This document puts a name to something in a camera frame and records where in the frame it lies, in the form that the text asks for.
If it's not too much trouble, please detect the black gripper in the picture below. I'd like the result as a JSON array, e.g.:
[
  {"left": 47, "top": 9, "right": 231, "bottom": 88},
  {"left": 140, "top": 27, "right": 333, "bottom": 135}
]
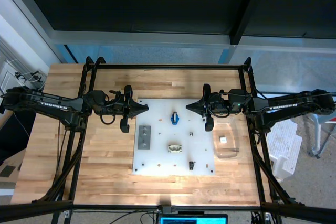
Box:
[
  {"left": 185, "top": 83, "right": 228, "bottom": 132},
  {"left": 107, "top": 84, "right": 150, "bottom": 133}
]

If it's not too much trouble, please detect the blue connector with silver insert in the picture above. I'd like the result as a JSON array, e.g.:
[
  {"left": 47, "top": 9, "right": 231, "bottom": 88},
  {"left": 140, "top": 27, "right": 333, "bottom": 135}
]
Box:
[{"left": 170, "top": 111, "right": 181, "bottom": 125}]

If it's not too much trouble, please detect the beige multi-pin connector housing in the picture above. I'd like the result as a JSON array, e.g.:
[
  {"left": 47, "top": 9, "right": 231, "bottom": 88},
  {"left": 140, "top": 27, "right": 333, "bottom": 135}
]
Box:
[{"left": 167, "top": 143, "right": 184, "bottom": 154}]

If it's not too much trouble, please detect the grey metal plate with posts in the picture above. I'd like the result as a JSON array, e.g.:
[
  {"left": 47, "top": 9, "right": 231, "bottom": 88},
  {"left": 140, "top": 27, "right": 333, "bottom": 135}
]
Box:
[{"left": 136, "top": 125, "right": 152, "bottom": 151}]

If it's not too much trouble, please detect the clear plastic tub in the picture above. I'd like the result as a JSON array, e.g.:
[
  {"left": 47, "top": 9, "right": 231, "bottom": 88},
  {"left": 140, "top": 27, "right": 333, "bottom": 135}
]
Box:
[{"left": 213, "top": 119, "right": 245, "bottom": 161}]

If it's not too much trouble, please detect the white task board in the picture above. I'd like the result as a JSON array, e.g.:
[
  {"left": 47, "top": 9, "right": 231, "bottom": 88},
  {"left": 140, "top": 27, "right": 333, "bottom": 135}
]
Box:
[{"left": 130, "top": 98, "right": 217, "bottom": 176}]

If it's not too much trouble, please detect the white foam block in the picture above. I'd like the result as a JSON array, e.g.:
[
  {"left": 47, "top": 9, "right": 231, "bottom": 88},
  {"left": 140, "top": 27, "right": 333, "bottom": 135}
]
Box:
[{"left": 265, "top": 121, "right": 302, "bottom": 183}]

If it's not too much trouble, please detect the laptop screen with blue edge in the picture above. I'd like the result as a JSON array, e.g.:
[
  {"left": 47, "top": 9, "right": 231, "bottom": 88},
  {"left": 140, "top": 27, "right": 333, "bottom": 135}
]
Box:
[{"left": 156, "top": 213, "right": 228, "bottom": 224}]

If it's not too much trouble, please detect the grey metal stand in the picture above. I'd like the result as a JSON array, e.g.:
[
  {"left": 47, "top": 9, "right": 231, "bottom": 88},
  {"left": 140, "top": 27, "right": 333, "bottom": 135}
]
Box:
[{"left": 301, "top": 111, "right": 336, "bottom": 159}]

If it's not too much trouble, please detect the cardboard box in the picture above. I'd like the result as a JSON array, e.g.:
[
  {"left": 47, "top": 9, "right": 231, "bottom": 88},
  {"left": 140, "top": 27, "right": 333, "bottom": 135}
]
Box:
[{"left": 0, "top": 147, "right": 27, "bottom": 183}]

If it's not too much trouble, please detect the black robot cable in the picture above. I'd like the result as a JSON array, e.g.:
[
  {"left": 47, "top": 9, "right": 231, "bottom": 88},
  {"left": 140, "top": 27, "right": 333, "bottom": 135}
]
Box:
[
  {"left": 100, "top": 112, "right": 117, "bottom": 125},
  {"left": 209, "top": 91, "right": 229, "bottom": 119}
]

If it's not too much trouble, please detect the black low camera box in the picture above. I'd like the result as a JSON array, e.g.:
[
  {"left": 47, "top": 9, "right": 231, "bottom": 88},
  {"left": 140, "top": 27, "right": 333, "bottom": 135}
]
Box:
[{"left": 160, "top": 202, "right": 173, "bottom": 214}]

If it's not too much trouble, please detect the cable bundle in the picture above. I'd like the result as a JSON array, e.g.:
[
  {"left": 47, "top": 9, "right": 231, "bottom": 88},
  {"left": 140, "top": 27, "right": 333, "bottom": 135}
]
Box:
[{"left": 6, "top": 60, "right": 47, "bottom": 84}]

